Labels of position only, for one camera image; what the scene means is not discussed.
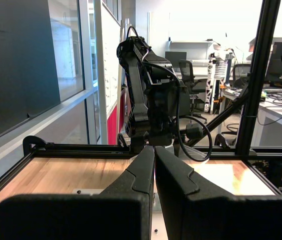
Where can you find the white office desk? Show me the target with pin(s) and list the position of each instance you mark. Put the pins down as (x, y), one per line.
(275, 117)

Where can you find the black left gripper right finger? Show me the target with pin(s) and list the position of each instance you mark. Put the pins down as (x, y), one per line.
(230, 217)

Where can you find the white partition red base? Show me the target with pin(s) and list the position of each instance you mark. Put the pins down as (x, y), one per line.
(110, 62)

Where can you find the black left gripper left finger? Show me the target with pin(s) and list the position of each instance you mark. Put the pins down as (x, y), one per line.
(68, 217)

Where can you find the black aluminium frame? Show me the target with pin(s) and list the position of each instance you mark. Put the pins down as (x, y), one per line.
(256, 75)

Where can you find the glass window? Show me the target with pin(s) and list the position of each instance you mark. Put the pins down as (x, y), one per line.
(66, 62)

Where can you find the black office chair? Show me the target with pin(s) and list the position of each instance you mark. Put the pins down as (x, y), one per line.
(240, 72)
(187, 70)

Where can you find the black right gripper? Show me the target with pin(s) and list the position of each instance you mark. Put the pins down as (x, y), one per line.
(194, 131)

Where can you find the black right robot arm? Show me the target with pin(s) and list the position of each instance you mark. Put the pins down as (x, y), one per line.
(135, 87)

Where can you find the white shelf unit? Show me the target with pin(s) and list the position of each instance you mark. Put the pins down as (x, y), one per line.
(193, 46)

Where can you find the white lattice stand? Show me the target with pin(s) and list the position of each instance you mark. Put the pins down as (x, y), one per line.
(220, 67)

